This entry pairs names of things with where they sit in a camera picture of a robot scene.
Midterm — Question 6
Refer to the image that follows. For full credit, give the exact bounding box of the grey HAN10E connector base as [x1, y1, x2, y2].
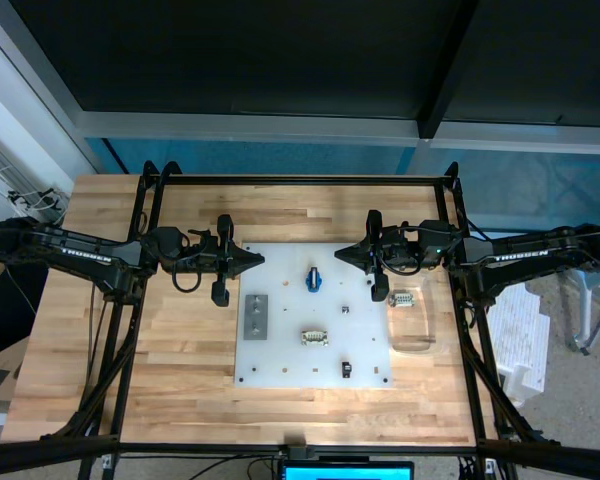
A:
[300, 327, 331, 347]

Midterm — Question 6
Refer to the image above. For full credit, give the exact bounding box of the white foam block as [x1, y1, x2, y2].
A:
[487, 287, 552, 409]

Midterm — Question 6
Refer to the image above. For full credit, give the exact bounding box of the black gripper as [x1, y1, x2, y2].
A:
[195, 214, 266, 307]
[334, 209, 412, 303]

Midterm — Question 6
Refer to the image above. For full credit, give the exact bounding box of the brown cardboard box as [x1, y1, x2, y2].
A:
[0, 335, 31, 401]

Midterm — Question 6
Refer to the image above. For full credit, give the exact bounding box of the grey metal stand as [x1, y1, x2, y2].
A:
[559, 272, 600, 357]

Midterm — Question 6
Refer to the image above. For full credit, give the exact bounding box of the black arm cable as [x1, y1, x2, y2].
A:
[374, 222, 449, 275]
[171, 227, 206, 294]

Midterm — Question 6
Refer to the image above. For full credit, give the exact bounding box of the black metal frame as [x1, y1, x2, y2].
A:
[0, 159, 600, 480]

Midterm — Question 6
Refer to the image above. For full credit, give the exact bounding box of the clear plastic tub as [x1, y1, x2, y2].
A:
[384, 279, 450, 359]

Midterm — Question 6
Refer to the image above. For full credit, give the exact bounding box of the white task board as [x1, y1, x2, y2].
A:
[233, 242, 396, 390]

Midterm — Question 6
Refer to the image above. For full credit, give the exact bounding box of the black box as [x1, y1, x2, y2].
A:
[0, 262, 46, 361]

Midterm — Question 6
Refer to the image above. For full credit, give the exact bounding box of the white cable bundle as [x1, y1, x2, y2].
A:
[7, 187, 66, 214]

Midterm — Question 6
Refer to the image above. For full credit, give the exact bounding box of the grey metal plate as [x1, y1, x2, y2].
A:
[243, 293, 270, 341]

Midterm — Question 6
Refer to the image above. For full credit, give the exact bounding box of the blue laptop screen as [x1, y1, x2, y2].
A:
[278, 460, 415, 480]

